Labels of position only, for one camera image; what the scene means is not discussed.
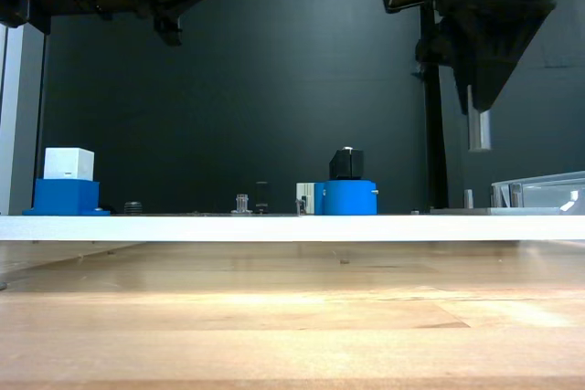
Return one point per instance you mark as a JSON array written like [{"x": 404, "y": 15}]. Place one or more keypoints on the white cube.
[{"x": 68, "y": 164}]

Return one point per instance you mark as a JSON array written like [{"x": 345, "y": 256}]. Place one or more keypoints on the black aluminium frame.
[{"x": 434, "y": 157}]

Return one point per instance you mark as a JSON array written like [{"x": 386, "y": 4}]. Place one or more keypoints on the clear plastic tub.
[{"x": 539, "y": 193}]

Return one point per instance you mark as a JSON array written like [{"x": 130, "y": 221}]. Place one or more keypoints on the blue cube mount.
[{"x": 64, "y": 198}]

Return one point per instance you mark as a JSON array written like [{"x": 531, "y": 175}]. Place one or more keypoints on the white taskboard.
[{"x": 292, "y": 228}]

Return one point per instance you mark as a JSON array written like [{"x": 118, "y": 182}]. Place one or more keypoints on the blue connector mount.
[{"x": 349, "y": 200}]

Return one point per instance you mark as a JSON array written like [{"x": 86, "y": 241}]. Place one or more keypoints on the silver 16mm cylinder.
[{"x": 480, "y": 134}]

